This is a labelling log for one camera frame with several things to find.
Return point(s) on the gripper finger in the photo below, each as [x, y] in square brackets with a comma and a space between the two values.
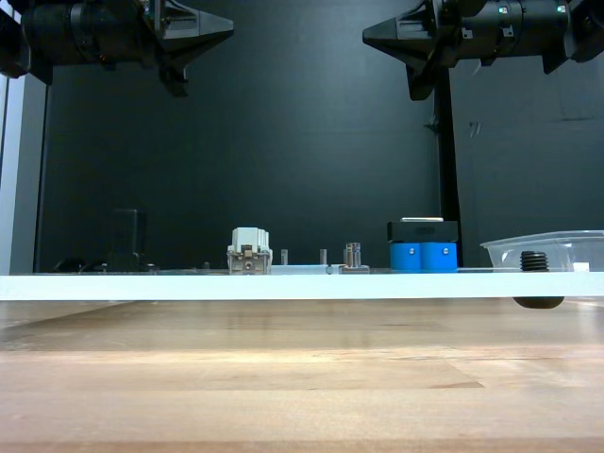
[189, 49]
[413, 54]
[207, 26]
[401, 30]

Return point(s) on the clear plastic tub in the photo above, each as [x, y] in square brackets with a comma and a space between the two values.
[500, 255]

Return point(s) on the small metal connector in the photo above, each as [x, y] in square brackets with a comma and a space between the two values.
[353, 257]

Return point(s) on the beige multi-pin connector housing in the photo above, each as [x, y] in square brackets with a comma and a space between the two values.
[249, 255]

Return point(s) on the small white connector part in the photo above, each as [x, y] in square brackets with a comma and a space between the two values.
[582, 266]

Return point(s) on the white taskboard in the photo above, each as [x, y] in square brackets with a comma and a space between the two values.
[283, 288]

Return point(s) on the black room pillar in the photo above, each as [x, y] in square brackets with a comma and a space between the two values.
[448, 179]

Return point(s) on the black socket block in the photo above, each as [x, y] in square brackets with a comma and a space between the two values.
[126, 236]

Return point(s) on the black round screw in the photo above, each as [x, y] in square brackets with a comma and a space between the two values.
[534, 261]

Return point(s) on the small black rounded part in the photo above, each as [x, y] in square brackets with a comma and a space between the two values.
[71, 265]

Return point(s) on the aluminium block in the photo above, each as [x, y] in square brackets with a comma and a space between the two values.
[302, 270]

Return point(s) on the black rubber board foot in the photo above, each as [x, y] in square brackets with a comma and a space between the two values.
[538, 302]

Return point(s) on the blue D-sub connector mount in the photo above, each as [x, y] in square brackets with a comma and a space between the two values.
[422, 257]

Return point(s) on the small silver post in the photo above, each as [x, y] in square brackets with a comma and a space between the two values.
[323, 256]
[284, 256]

